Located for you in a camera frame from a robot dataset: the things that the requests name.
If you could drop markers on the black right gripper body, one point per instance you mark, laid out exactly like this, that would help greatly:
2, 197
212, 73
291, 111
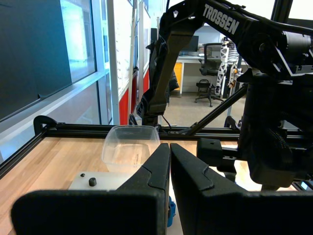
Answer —
209, 151

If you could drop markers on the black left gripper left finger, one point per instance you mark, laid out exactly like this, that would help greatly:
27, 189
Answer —
97, 215

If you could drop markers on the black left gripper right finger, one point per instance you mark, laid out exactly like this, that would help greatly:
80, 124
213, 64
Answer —
244, 215

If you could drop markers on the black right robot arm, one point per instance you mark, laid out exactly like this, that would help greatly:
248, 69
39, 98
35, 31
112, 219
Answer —
220, 22

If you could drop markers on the black threaded set screw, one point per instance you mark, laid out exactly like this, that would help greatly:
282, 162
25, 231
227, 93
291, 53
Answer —
92, 182

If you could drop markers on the white mounting board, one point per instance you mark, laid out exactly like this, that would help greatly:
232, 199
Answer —
110, 181

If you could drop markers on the clear plastic tub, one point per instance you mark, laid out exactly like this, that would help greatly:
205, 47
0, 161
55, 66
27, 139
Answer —
127, 156

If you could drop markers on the blue clamp with black connector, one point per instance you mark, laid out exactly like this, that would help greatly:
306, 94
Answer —
171, 210

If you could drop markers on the black hanging jacket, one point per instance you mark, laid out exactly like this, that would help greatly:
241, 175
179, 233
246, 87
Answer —
173, 80

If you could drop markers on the yellow drawer cabinet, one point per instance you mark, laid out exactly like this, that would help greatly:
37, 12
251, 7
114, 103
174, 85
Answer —
178, 76

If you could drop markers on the black office chair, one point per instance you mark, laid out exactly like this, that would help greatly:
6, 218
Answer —
210, 61

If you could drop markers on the white office desk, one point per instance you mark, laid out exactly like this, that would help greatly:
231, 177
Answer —
190, 58

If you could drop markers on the white lattice structure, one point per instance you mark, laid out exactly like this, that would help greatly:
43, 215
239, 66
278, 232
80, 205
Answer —
223, 54

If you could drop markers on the black computer monitor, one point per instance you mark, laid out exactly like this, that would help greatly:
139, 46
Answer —
190, 45

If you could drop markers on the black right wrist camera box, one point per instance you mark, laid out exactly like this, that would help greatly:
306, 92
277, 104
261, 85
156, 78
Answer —
269, 169

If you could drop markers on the black aluminium frame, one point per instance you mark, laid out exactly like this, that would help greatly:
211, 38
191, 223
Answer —
85, 128

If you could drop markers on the red wall panel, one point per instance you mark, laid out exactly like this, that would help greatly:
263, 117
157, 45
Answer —
146, 80
124, 107
134, 95

